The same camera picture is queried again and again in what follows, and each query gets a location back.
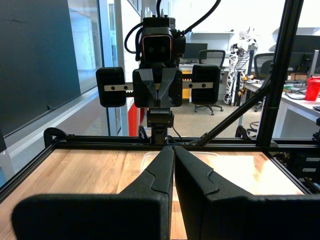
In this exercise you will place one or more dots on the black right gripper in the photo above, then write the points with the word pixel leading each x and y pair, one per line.
pixel 110 97

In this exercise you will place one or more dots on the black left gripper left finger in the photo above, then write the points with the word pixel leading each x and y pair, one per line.
pixel 100 215

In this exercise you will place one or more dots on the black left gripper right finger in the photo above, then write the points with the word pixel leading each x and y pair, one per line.
pixel 250 217

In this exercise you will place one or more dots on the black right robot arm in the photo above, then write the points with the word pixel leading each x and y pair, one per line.
pixel 160 120

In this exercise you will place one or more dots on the clear plastic container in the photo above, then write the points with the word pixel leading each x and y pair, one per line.
pixel 147 162

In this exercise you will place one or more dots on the yellow box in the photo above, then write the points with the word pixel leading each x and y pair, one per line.
pixel 186 93

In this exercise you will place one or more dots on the small black monitor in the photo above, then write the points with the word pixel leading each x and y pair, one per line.
pixel 196 51

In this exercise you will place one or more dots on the black mesh office chair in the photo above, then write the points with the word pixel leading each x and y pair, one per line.
pixel 215 57

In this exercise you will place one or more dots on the white office desk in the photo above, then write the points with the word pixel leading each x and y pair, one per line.
pixel 295 125

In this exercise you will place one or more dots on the white lattice robot figure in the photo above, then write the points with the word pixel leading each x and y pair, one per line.
pixel 243 35

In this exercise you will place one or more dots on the grey mesh office chair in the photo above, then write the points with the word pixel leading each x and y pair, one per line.
pixel 262 65

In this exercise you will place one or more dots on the red plastic cup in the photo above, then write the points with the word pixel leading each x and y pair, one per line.
pixel 312 88

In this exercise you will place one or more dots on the large black monitor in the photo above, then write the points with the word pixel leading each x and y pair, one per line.
pixel 300 52

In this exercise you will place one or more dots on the red wall panel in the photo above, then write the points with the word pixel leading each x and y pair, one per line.
pixel 132 117

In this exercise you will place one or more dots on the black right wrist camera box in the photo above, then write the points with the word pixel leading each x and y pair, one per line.
pixel 156 48

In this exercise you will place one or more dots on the black frame side rail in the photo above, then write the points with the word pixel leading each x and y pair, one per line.
pixel 25 172
pixel 282 167

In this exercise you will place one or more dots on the black frame end rail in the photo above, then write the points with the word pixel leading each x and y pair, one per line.
pixel 100 141

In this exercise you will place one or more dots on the black diagonal frame brace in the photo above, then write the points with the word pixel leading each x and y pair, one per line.
pixel 232 115

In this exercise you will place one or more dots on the black frame corner clamp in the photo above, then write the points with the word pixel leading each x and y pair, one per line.
pixel 50 132
pixel 241 131

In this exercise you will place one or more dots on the black vertical frame post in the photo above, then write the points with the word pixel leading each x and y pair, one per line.
pixel 271 120

